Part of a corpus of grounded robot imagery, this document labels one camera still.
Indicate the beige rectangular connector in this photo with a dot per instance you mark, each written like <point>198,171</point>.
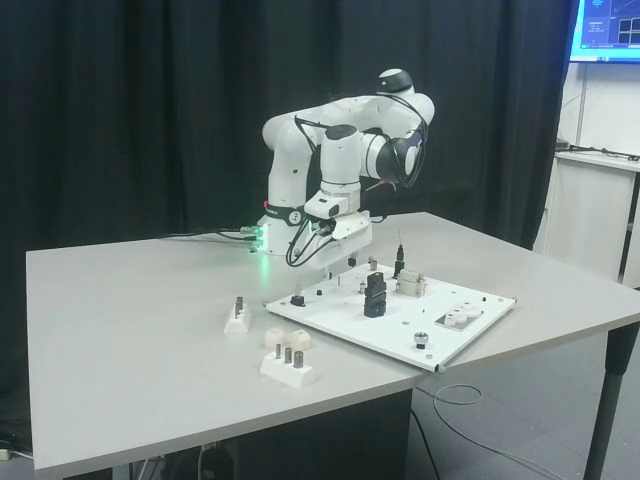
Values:
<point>410,286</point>

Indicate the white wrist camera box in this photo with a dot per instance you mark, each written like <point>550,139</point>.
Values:
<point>325,205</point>

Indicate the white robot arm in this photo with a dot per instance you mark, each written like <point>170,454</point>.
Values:
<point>290,150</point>

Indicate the cream plug holder block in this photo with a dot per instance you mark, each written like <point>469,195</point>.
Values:
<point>275,337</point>
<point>299,340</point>

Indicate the thick metal round peg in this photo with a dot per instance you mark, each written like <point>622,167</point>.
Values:
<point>300,360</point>

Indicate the knurled metal bolt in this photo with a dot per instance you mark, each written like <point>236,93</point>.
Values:
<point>421,340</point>

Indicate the tall metal square peg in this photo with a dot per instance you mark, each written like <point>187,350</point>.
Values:
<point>239,305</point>

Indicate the white round peg holder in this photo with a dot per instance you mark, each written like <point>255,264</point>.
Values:
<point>287,375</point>

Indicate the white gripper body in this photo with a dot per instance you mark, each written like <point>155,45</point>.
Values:
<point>345,247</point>

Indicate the black D-SUB plug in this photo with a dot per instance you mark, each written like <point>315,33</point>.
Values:
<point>375,297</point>

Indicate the white small gear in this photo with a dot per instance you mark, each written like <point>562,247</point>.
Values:
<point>448,318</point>

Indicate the flat white mounting plate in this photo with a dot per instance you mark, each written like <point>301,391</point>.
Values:
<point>352,225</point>

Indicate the white large gear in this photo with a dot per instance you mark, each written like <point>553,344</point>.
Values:
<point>472,310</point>

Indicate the white cabinet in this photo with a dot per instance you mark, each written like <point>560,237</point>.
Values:
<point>590,210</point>

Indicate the white medium gear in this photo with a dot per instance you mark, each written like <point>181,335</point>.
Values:
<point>457,320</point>

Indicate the white square peg holder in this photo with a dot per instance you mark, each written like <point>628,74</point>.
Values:
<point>236,324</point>

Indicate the black curtain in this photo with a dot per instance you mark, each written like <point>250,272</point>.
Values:
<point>150,100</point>

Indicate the small black plug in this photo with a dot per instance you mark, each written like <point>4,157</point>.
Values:
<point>298,300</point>

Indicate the white task board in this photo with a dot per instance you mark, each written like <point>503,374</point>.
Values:
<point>350,325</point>

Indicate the grey table leg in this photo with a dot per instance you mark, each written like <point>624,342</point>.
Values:
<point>607,400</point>

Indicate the blue screen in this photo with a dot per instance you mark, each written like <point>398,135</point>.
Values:
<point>607,30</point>

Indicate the medium metal round peg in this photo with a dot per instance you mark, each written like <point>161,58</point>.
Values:
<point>288,355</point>

